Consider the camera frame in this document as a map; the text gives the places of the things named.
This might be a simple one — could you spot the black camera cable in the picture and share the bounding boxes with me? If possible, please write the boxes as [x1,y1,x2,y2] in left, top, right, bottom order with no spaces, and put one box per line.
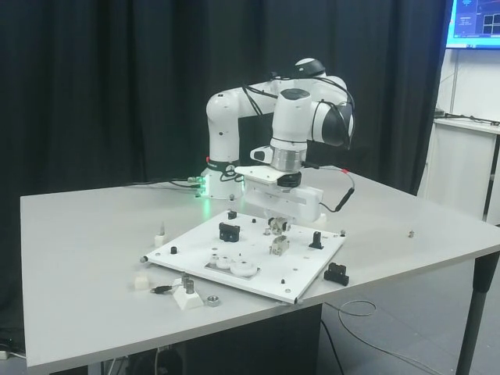
[219,162,251,184]

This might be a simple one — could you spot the grey floor cable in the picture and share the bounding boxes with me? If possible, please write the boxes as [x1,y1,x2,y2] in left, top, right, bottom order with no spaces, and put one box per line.
[337,299,500,371]

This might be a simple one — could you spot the white large gear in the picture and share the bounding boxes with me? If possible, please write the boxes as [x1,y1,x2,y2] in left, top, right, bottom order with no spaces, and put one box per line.
[229,259,259,277]

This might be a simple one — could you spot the black curtain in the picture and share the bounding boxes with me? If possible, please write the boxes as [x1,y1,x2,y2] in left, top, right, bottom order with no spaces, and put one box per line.
[0,0,456,355]

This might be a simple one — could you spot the white task board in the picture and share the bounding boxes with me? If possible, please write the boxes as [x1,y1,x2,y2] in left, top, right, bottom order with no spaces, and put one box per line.
[139,209,348,305]

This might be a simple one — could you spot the black table leg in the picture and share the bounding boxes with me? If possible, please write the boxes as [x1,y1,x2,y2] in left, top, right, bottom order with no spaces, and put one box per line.
[456,253,500,375]

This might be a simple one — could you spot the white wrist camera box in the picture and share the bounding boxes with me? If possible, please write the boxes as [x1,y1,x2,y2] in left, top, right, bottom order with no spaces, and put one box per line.
[249,145,274,162]

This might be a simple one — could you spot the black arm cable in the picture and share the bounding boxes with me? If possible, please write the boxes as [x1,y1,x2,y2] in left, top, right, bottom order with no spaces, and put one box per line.
[241,71,355,152]

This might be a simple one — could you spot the white flat mounting plate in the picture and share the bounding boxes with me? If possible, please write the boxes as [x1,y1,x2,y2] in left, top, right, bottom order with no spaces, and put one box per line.
[235,164,288,188]

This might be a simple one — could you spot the black cabinet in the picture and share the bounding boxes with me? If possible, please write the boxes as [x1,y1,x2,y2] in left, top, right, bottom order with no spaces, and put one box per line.
[171,303,324,375]

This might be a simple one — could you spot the blue screen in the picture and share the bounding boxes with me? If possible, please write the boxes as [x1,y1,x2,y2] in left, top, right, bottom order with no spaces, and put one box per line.
[445,0,500,51]

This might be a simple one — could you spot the black base cables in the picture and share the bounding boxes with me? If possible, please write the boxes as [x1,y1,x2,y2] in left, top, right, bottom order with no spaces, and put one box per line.
[130,177,204,192]

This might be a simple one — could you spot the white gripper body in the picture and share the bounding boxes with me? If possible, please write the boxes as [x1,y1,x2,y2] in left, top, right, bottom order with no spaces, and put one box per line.
[244,186,326,227]

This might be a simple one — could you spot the black D-SUB plug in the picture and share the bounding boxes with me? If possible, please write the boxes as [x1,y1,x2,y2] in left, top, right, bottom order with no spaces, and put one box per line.
[323,262,351,287]

